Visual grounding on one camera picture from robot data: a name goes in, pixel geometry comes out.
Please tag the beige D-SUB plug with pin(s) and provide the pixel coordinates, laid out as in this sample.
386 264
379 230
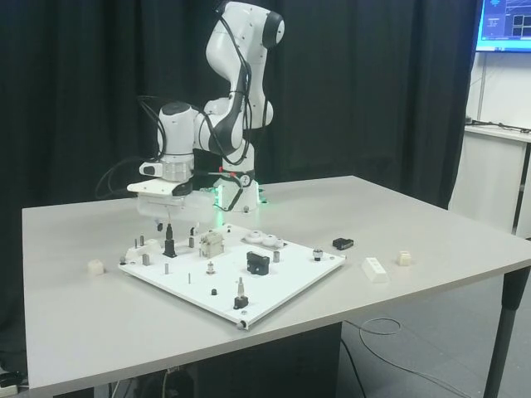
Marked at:
211 245

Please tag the metal BNC plug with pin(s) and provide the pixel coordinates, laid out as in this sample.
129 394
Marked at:
210 268

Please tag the dark table leg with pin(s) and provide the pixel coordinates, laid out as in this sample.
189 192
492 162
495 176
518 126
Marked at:
508 323

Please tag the white peg holder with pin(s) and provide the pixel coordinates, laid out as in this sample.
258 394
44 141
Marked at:
145 248

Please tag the white task board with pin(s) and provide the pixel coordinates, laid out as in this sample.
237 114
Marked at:
282 286

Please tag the white small gear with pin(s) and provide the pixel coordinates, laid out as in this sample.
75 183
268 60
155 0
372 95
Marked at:
279 244

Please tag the black USB plug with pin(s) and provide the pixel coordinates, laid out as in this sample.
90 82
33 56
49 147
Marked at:
344 243

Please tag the metal bolt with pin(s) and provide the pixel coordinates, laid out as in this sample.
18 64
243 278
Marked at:
240 286

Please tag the blue screen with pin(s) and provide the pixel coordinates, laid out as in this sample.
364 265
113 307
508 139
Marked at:
506 25

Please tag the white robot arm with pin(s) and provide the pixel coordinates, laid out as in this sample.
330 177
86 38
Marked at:
236 62

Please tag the white medium gear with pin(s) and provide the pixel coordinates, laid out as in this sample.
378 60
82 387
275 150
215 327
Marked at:
270 240

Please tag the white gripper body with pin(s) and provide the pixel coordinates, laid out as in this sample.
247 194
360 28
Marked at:
195 205

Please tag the black waterproof plug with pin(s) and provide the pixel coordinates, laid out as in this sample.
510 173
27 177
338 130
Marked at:
169 244

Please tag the white large gear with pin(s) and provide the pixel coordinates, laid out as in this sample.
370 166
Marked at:
253 237

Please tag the long white holder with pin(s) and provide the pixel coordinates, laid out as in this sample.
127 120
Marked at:
375 270

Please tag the black Ethernet plug block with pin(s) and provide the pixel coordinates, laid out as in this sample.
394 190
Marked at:
257 263

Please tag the small white holder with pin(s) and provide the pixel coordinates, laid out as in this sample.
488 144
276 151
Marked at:
405 257
96 267

